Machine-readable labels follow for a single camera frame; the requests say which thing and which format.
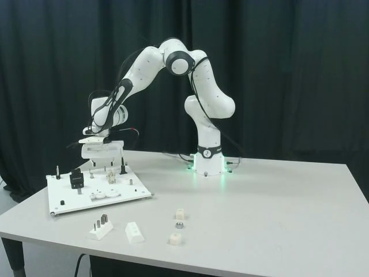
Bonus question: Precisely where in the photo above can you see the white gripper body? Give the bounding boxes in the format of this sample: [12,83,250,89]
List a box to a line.
[80,140,125,160]

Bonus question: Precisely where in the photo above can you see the white square peg holder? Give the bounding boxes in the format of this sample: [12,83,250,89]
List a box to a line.
[87,222,114,241]

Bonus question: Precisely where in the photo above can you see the white empty peg holder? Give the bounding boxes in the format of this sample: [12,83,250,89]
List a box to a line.
[125,221,146,245]

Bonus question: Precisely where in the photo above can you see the flat white mounting plate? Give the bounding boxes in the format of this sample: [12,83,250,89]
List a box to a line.
[78,136,105,145]

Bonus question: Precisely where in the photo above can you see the black D-SUB plug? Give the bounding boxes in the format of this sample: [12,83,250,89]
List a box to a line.
[70,169,85,190]

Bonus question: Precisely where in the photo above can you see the white task board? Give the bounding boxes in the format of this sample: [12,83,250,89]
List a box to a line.
[46,161,155,216]

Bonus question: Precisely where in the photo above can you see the black curtains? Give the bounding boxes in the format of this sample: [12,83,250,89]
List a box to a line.
[0,0,369,192]

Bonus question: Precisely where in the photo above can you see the dark table leg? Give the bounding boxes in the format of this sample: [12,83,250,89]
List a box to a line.
[0,237,24,277]

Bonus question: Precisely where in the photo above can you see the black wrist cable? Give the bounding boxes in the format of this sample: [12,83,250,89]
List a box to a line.
[65,43,162,149]

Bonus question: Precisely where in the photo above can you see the black base cable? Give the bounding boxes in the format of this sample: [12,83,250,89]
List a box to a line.
[160,151,197,164]

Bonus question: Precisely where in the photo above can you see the black upper arm cable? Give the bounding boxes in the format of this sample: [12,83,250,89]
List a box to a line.
[188,56,216,128]

